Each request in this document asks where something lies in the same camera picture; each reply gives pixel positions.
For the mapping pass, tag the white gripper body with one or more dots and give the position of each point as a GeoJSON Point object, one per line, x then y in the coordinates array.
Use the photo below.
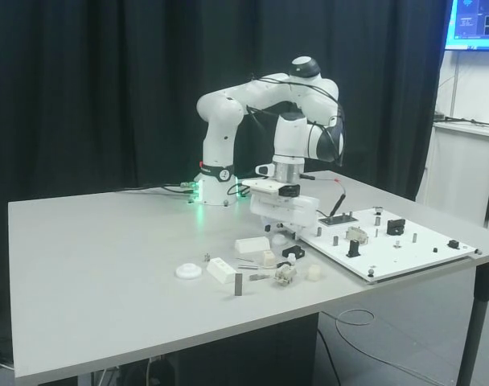
{"type": "Point", "coordinates": [284, 211]}

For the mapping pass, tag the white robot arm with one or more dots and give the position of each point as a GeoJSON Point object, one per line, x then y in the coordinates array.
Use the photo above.
{"type": "Point", "coordinates": [220, 132]}

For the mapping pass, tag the white sloped peg holder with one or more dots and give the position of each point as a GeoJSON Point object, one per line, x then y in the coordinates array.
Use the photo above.
{"type": "Point", "coordinates": [252, 244]}

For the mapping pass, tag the thin metal peg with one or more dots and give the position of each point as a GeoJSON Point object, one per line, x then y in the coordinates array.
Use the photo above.
{"type": "Point", "coordinates": [246, 263]}

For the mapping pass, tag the flat metal square peg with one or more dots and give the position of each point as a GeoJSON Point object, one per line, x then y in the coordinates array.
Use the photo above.
{"type": "Point", "coordinates": [258, 276]}

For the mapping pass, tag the white long peg holder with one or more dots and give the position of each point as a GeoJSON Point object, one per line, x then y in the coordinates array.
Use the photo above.
{"type": "Point", "coordinates": [220, 270]}

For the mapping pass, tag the thick metal round peg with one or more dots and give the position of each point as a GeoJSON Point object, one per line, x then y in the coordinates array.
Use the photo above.
{"type": "Point", "coordinates": [377, 222]}

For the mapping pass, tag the white small gear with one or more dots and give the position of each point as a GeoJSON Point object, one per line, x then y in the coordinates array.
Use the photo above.
{"type": "Point", "coordinates": [279, 240]}

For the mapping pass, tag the black plug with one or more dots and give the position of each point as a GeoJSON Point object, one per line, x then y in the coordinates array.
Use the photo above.
{"type": "Point", "coordinates": [293, 251]}

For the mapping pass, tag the small white plug holder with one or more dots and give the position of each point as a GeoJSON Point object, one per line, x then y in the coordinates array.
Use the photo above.
{"type": "Point", "coordinates": [268, 257]}

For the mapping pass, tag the white mounting plate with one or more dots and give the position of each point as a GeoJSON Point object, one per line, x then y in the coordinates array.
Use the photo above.
{"type": "Point", "coordinates": [262, 186]}

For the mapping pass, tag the white cube holder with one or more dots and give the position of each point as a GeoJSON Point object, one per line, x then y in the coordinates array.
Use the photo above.
{"type": "Point", "coordinates": [315, 272]}

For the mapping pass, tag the metal D-SUB plug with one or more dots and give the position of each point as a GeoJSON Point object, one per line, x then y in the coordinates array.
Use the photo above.
{"type": "Point", "coordinates": [284, 274]}

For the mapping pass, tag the white large gear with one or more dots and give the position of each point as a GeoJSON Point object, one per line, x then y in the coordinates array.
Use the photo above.
{"type": "Point", "coordinates": [188, 270]}

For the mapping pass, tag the white task board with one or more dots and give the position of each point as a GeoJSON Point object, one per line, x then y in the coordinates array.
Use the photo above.
{"type": "Point", "coordinates": [409, 257]}

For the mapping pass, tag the black box under table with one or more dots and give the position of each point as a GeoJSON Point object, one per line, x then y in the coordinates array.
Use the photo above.
{"type": "Point", "coordinates": [248, 354]}

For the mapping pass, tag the white cabinet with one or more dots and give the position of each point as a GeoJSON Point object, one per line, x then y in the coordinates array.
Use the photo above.
{"type": "Point", "coordinates": [457, 169]}

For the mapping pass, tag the black table leg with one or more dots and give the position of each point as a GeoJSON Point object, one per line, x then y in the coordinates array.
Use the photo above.
{"type": "Point", "coordinates": [475, 321]}

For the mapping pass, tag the black curtains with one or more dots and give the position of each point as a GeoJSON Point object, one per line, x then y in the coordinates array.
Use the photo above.
{"type": "Point", "coordinates": [108, 80]}

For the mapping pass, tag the blue screen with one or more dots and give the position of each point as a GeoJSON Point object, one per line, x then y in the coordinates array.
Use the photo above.
{"type": "Point", "coordinates": [475, 24]}

